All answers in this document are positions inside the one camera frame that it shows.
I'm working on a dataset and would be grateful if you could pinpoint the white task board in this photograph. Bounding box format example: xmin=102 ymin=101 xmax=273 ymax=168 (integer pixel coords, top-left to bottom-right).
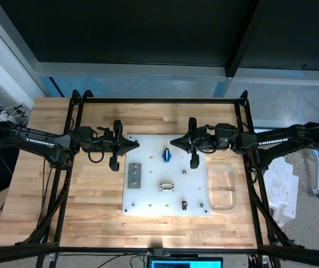
xmin=122 ymin=134 xmax=212 ymax=217

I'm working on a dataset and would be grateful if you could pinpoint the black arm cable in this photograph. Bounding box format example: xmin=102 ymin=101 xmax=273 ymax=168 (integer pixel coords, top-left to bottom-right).
xmin=88 ymin=127 xmax=107 ymax=165

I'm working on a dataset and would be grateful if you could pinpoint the cable bundle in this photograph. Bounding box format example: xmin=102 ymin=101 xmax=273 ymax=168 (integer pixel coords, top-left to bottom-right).
xmin=0 ymin=103 xmax=29 ymax=119

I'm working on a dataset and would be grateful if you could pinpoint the black metal frame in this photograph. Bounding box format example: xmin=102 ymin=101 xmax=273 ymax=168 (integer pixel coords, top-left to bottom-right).
xmin=0 ymin=89 xmax=319 ymax=268

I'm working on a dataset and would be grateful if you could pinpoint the laptop screen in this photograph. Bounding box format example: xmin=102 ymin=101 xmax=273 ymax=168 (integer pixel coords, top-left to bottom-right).
xmin=147 ymin=256 xmax=224 ymax=268

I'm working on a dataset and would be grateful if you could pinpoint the black room pillar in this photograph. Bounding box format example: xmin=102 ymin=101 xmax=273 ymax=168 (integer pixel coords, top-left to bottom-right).
xmin=225 ymin=0 xmax=260 ymax=78

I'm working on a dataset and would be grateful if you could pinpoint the white foam block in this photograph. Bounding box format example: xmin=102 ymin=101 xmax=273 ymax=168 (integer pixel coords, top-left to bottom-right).
xmin=265 ymin=157 xmax=299 ymax=228

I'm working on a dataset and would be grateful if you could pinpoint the black table-level camera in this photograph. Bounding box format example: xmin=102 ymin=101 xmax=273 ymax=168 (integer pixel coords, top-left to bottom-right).
xmin=147 ymin=247 xmax=168 ymax=257

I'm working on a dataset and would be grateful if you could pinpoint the clear plastic tub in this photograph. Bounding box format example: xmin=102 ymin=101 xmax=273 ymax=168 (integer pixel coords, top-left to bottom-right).
xmin=207 ymin=165 xmax=237 ymax=214

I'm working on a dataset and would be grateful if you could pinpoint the grey metal plate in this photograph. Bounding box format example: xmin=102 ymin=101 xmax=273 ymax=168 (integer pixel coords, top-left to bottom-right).
xmin=126 ymin=162 xmax=143 ymax=190

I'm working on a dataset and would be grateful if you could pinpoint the beige connector housing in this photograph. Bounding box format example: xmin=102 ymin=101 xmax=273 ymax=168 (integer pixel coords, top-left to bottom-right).
xmin=158 ymin=182 xmax=175 ymax=193

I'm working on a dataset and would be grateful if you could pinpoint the grey aluminium partition frame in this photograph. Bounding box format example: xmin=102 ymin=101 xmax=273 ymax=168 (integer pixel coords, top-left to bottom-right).
xmin=0 ymin=0 xmax=319 ymax=95

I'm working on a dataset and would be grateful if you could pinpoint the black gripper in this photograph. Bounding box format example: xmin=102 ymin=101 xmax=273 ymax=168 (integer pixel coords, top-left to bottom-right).
xmin=98 ymin=119 xmax=140 ymax=171
xmin=170 ymin=117 xmax=216 ymax=170

